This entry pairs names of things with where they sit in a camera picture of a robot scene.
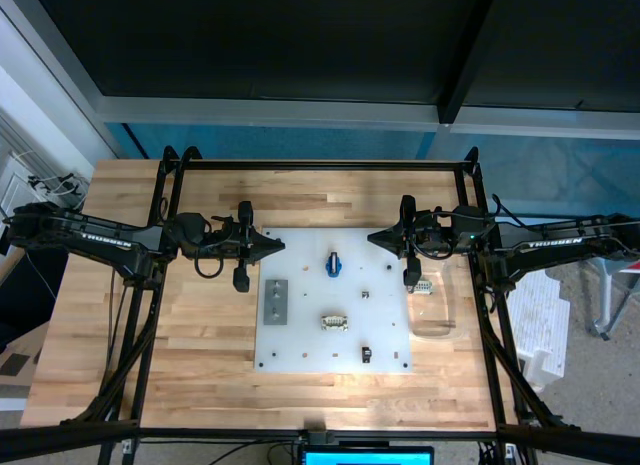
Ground beige connector socket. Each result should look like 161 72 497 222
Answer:
319 312 350 333

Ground black camera cable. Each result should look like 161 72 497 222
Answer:
429 208 496 224

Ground white foam block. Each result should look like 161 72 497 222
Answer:
505 263 572 394

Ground black aluminium frame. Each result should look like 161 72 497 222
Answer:
0 144 640 465

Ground black table-level camera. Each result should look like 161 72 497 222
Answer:
303 421 335 445

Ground grey metal chair legs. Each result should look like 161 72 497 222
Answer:
582 244 640 342

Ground grey metal block with posts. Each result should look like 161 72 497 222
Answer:
260 278 290 327

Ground white task board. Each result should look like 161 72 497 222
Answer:
253 227 415 375

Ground cardboard box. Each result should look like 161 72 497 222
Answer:
0 320 51 386

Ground bundle of wall cables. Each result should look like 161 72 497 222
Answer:
27 172 90 196

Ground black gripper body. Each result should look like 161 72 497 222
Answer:
209 200 261 293
399 194 454 287

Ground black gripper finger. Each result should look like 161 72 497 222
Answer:
249 227 287 247
367 238 404 260
367 221 404 241
249 245 287 265

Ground clear plastic tub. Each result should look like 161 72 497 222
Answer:
405 258 464 342

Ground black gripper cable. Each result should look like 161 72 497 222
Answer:
193 254 224 279

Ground screen with blue edge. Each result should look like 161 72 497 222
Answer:
298 445 435 465

